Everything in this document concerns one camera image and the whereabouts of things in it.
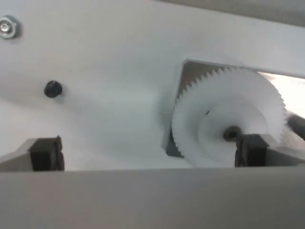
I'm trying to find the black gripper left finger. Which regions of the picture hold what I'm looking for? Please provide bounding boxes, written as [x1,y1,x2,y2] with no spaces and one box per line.
[0,135,65,172]

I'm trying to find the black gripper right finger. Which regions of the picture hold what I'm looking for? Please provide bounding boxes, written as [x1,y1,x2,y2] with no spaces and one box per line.
[234,133,305,168]

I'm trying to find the white large gear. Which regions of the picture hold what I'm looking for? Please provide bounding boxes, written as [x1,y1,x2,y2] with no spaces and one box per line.
[171,66,288,168]

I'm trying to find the white task board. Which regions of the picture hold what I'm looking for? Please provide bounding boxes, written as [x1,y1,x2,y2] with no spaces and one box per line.
[0,0,305,172]

